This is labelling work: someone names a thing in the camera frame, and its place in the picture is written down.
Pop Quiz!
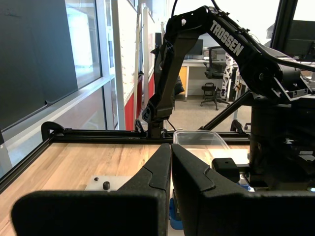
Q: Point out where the white mounting board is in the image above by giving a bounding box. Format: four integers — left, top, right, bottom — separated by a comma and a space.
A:
85, 172, 254, 192

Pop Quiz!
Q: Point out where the black aluminium frame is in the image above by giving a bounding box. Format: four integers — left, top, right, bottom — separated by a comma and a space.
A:
0, 0, 300, 195

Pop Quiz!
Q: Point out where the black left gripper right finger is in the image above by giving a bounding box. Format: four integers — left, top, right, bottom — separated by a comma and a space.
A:
171, 143, 315, 236

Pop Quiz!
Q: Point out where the black office chair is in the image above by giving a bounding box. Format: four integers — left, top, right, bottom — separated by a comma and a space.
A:
199, 46, 231, 111

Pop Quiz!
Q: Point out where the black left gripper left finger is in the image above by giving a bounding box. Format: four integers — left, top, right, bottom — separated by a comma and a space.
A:
11, 143, 172, 236

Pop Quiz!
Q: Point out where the black hanging coat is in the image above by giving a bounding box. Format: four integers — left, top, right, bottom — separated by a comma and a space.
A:
174, 73, 186, 95

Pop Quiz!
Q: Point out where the thin black cable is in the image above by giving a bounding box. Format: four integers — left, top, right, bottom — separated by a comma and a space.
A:
171, 0, 180, 18

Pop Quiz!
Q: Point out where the white desk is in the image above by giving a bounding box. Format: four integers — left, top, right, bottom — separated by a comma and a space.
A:
178, 58, 233, 101

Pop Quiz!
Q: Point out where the yellow drawer cabinet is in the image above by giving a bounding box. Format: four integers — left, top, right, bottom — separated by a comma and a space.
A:
179, 66, 189, 95

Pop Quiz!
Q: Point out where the black computer monitor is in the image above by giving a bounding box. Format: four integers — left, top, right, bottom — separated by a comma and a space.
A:
190, 39, 204, 59
286, 19, 315, 59

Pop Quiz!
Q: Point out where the blue clamp with black block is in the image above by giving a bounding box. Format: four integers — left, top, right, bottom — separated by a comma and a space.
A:
169, 198, 184, 231

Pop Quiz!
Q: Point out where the black base cable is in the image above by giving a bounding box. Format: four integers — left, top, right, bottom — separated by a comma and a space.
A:
166, 118, 184, 132

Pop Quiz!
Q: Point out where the black cable loop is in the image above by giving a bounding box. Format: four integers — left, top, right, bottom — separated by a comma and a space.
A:
253, 45, 315, 72

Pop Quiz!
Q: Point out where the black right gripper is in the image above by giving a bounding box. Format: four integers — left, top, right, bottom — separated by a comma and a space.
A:
212, 98, 315, 192

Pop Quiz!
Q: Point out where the clear plastic tub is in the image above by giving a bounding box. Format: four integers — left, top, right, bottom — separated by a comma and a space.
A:
173, 129, 230, 150

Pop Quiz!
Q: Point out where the white lattice stand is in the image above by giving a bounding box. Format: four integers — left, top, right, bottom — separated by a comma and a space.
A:
220, 51, 241, 99

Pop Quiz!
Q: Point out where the small blue white connector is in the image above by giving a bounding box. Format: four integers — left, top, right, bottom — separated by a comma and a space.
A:
237, 180, 252, 191

